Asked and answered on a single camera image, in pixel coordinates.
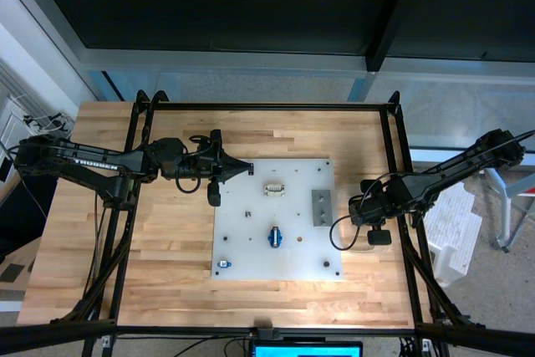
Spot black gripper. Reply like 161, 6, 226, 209
183, 130, 255, 207
349, 180, 392, 247

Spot beige multi-pin connector housing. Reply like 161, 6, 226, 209
262, 182, 289, 198

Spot grey aluminium block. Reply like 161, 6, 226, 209
311, 189, 334, 228

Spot white task board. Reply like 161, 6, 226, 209
211, 158, 346, 282

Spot blue laptop screen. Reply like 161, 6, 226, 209
249, 340, 364, 357

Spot metal stand with red panel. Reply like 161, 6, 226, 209
487, 162, 535, 254

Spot cardboard box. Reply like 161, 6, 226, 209
0, 237, 43, 293

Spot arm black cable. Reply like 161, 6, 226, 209
174, 134, 211, 194
329, 214, 363, 252

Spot black table frame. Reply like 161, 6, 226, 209
0, 89, 535, 357

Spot blue round mount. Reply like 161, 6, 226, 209
263, 226, 287, 249

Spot black table-level camera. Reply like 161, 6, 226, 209
253, 318, 281, 341

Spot tangled cable bundle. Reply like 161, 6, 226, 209
16, 95, 73, 135

